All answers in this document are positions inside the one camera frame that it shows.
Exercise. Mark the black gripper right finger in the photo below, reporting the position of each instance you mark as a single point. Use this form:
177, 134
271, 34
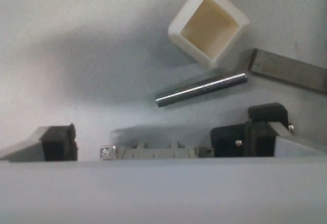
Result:
260, 145

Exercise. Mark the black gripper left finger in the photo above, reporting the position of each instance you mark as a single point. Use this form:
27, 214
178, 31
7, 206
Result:
58, 145

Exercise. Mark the metal square peg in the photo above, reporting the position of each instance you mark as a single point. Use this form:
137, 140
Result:
288, 68

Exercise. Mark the metal round peg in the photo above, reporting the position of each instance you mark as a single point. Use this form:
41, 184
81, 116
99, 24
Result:
199, 90

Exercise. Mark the black D-SUB plug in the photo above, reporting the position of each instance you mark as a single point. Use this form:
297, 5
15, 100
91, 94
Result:
226, 139

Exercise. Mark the grey waterproof plug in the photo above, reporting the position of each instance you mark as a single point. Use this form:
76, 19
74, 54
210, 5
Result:
158, 153

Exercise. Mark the small white square holder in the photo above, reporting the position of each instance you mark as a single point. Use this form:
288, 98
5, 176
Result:
178, 32

